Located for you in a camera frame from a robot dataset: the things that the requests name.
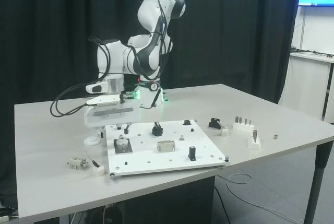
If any grey floor cable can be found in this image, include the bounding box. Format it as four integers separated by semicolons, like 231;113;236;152
225;172;305;224

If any white four-peg holder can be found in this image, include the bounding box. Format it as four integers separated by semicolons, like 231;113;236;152
232;121;253;131

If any black curtain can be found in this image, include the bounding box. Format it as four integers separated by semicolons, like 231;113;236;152
0;0;305;210

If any black floor cable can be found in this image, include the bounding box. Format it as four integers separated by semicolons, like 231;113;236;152
213;186;237;224

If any Ethernet plug with thin cable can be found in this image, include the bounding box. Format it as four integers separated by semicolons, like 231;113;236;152
85;150;100;169

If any white power strip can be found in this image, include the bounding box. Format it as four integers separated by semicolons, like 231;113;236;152
0;207;17;221

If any black table leg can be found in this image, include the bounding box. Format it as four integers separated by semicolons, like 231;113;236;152
303;140;330;224

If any beige connector socket housing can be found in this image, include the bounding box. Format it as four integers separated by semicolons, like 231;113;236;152
156;140;175;155

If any black waterproof plug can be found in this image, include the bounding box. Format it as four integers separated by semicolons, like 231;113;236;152
151;121;164;136

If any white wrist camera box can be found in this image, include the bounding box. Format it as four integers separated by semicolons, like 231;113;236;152
85;81;109;95

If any beige multi-pin connector plug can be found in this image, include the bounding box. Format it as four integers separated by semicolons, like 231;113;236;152
67;157;85;169

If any white stepped peg holder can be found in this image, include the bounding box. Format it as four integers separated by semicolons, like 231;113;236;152
247;134;262;150

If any white large gear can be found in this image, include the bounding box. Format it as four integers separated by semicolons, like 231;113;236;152
83;136;100;147

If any thin black rod on wire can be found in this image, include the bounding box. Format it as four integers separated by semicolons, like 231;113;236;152
140;87;161;109

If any white cabinet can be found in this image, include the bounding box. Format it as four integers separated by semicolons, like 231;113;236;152
277;50;334;125

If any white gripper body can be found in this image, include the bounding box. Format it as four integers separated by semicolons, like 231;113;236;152
83;104;142;129

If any white task board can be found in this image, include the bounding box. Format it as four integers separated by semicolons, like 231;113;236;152
104;119;231;181

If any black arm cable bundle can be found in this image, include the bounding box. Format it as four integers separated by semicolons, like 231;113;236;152
50;0;168;117

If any black D-SUB plug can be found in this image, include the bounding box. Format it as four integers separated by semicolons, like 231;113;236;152
208;117;223;131

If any white medium gear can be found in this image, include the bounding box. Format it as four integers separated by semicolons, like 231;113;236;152
116;134;129;150

